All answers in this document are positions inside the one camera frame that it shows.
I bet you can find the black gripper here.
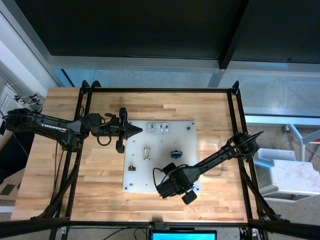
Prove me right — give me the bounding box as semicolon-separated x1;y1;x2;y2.
163;162;198;205
109;107;143;154

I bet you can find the screen with blue edge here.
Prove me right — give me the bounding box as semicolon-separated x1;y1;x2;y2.
149;229;218;240

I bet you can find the white plastic board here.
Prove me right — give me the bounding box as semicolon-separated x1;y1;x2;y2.
122;120;203;193

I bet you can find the clear plastic tub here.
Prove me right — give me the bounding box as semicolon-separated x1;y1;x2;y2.
199;136;230;179

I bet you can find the white plastic step stool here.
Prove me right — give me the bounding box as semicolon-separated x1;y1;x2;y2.
254;147;320;203

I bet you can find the brown cardboard box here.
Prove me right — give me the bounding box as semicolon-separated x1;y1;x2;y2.
0;167;26;201

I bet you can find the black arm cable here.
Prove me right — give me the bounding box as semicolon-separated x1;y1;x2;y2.
152;166;166;194
96;129;112;147

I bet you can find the small black camera box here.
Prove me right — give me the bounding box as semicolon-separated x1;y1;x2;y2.
149;216;168;230

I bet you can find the black metal frame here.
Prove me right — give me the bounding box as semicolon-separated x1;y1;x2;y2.
0;79;320;240

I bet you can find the black and white cable bundle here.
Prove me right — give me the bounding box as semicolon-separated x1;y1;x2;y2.
13;93;43;107

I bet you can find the grey metal chair frame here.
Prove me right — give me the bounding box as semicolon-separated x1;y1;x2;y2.
281;122;320;163

